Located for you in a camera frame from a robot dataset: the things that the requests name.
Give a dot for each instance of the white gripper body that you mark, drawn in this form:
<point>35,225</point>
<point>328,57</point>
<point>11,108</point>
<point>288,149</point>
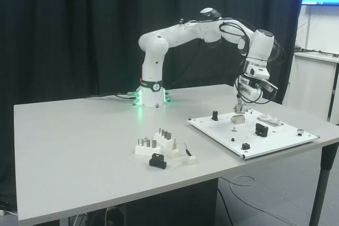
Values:
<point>251,95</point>

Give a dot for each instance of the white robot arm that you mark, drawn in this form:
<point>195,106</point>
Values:
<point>153,77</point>

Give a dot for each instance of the white large gear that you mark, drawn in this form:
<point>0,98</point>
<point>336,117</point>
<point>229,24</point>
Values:
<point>265,117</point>

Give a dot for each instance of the white medium gear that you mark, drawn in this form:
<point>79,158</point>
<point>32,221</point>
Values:
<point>273,120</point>

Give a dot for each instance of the white small gear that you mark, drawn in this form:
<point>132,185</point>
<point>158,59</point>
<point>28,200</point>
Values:
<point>279,123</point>

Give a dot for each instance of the white task board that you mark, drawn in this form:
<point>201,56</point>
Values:
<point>225,136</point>

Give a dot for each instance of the metal bolt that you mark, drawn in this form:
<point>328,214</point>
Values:
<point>300,132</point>

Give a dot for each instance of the small white plug holder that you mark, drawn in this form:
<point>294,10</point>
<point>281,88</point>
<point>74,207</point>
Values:
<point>190,159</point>

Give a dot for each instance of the large metal square peg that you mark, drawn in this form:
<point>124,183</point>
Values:
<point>170,136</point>

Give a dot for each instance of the metal USB plug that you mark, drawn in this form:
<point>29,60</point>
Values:
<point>174,144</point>

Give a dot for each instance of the medium metal square peg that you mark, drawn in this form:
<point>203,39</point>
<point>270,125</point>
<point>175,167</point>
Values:
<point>166,134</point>

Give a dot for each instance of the tiny white plug holder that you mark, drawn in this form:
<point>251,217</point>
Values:
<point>173,153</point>

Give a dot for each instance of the white square peg holder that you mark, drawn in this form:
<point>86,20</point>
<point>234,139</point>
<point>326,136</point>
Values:
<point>165,142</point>

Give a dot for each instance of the large metal round peg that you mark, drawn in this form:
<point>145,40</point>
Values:
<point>154,144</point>

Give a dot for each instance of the black table leg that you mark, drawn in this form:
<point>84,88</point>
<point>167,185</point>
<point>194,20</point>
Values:
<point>323,183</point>

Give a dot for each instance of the medium metal round peg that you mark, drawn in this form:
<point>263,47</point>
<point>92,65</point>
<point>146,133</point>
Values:
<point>148,144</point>

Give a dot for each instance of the black D-SUB plug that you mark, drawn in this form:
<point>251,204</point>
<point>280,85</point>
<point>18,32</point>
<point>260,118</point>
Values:
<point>158,162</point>

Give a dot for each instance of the small metal round peg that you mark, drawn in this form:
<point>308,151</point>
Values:
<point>143,142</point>

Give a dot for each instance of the white round peg holder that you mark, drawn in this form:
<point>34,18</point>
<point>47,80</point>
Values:
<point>144,150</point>

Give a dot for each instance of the black curtain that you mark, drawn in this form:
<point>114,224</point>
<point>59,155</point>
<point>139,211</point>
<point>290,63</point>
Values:
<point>79,25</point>

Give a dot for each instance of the white power strip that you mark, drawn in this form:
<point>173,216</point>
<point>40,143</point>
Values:
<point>2,212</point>

